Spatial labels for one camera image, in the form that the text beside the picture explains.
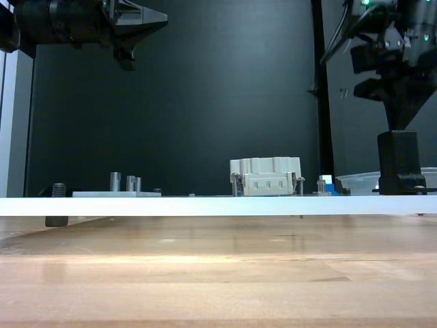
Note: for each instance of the small blue white connector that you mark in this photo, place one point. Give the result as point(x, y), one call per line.
point(330, 189)

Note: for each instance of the black board screw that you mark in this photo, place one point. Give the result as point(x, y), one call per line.
point(59, 190)

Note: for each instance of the small silver socket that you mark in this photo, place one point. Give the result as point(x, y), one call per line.
point(321, 186)

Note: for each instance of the white taskboard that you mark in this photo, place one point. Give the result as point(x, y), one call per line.
point(218, 206)

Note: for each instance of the clear plastic tub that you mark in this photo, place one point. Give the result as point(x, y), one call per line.
point(358, 181)

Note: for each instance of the black USB socket mount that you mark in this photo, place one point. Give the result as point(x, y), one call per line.
point(397, 153)

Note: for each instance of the beige multi-pin connector housing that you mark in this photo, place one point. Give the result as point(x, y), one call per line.
point(266, 174)

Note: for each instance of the black wall pillar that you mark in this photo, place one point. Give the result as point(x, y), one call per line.
point(322, 102)

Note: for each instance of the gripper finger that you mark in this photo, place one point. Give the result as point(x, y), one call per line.
point(403, 102)
point(150, 18)

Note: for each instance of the grey metal peg plate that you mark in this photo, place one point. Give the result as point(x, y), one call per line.
point(102, 194)

